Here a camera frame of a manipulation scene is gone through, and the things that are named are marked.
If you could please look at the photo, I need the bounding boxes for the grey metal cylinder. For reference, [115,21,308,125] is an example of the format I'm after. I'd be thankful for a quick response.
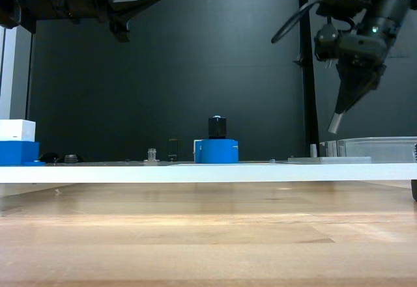
[328,111,343,134]

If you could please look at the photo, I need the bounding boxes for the clear plastic tub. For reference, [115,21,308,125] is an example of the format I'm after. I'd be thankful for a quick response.
[320,136,417,164]

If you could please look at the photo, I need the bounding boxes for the black hexagonal plug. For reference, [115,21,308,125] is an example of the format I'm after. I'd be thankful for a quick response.
[208,115,227,139]

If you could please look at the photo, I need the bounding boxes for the blue round holder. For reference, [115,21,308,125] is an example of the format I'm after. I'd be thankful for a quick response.
[197,139,239,164]

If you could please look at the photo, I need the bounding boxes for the white connector block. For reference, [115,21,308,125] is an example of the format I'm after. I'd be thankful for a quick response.
[0,119,36,143]

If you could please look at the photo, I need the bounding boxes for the white board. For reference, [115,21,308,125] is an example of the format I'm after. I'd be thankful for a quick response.
[0,161,417,184]

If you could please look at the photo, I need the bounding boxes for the blue square holder block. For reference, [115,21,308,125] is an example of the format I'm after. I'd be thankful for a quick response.
[0,140,46,167]

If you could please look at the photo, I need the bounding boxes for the black aluminium frame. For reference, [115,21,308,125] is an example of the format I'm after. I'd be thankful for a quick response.
[292,0,321,158]

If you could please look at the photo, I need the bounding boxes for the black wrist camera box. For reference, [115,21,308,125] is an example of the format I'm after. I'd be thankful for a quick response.
[313,23,341,70]

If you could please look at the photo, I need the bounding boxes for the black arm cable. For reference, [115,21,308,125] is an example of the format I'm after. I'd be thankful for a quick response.
[270,0,328,45]

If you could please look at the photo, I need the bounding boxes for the white upright post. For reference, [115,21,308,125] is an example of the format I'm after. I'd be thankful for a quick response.
[0,25,33,122]

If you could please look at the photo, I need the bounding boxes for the small black post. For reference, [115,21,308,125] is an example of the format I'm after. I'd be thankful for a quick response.
[168,139,179,161]

